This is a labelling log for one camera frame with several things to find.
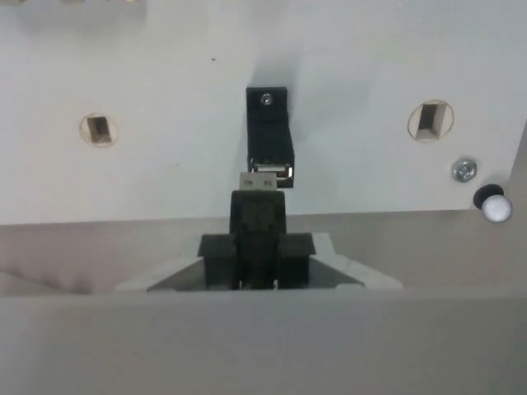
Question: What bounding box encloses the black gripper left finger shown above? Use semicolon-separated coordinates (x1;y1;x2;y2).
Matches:
114;232;240;291

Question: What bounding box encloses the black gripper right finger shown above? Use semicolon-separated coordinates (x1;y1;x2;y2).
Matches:
278;231;403;291

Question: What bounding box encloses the black USB plug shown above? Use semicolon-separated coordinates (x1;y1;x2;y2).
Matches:
229;171;288;291

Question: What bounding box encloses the white task board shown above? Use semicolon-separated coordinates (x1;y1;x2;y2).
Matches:
0;0;527;227

